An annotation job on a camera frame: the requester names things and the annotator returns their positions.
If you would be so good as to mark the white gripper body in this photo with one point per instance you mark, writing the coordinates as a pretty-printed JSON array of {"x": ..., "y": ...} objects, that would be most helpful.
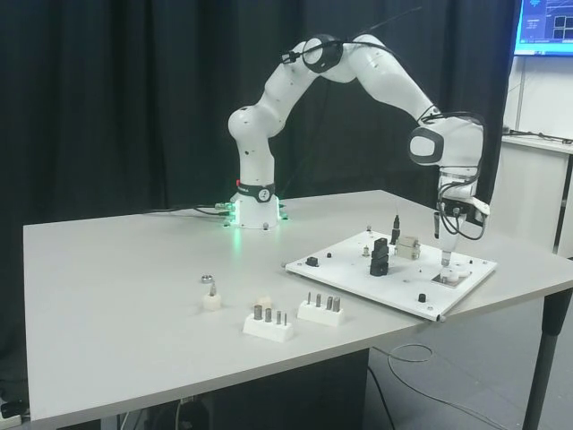
[{"x": 447, "y": 235}]

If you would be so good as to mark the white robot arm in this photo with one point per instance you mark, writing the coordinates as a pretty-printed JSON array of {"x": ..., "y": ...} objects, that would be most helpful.
[{"x": 268, "y": 112}]

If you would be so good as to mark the white large gear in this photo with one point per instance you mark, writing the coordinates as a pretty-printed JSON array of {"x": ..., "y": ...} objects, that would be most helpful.
[{"x": 464, "y": 270}]

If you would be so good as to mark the beige waterproof plug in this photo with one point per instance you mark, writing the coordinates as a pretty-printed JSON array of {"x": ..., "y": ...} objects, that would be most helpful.
[{"x": 406, "y": 250}]

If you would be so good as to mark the black D-SUB plug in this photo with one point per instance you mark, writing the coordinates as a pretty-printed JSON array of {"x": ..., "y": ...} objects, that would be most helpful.
[{"x": 379, "y": 260}]

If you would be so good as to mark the white cabinet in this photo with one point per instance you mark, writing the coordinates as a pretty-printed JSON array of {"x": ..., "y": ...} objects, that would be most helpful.
[{"x": 528, "y": 188}]

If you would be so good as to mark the white task board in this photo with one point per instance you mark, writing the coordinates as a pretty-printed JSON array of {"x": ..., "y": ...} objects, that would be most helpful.
[{"x": 349, "y": 273}]

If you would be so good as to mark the large metal square peg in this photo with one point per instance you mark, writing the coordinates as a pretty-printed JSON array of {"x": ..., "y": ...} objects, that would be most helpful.
[{"x": 336, "y": 304}]

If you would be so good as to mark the medium metal square peg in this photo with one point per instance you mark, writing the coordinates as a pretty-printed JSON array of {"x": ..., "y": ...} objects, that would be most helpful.
[{"x": 330, "y": 303}]

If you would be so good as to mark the white square peg holder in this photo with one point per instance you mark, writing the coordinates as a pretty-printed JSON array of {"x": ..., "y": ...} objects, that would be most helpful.
[{"x": 320, "y": 317}]

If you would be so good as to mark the black table leg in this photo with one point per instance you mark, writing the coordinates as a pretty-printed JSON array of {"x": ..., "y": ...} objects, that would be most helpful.
[{"x": 541, "y": 367}]

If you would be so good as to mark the medium metal round peg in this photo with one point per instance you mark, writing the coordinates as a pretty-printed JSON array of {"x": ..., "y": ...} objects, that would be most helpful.
[{"x": 269, "y": 315}]

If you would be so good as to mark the white round peg holder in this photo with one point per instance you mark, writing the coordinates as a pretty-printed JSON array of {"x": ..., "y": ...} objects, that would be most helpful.
[{"x": 268, "y": 333}]

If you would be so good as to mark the large metal round peg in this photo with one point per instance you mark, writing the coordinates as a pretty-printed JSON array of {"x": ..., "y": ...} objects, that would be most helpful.
[{"x": 259, "y": 312}]

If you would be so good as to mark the blue screen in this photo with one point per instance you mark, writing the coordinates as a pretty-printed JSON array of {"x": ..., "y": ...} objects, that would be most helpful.
[{"x": 546, "y": 27}]

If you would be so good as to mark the metal bolt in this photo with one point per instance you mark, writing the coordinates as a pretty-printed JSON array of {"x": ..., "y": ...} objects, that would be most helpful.
[{"x": 214, "y": 288}]

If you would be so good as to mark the white bolt holder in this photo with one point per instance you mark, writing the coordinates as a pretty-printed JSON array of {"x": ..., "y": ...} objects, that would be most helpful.
[{"x": 211, "y": 303}]

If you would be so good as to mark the metal nut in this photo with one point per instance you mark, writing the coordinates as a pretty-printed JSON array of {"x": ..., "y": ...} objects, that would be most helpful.
[{"x": 206, "y": 279}]

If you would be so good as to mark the black curtain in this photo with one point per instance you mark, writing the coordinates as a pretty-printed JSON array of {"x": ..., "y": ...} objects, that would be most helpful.
[{"x": 89, "y": 89}]

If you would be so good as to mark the white power strip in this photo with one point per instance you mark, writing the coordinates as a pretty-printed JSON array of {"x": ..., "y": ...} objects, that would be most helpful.
[{"x": 9, "y": 412}]

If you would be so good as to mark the flat white mount plate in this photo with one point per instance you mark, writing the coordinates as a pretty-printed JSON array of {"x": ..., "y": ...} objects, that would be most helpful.
[{"x": 478, "y": 208}]

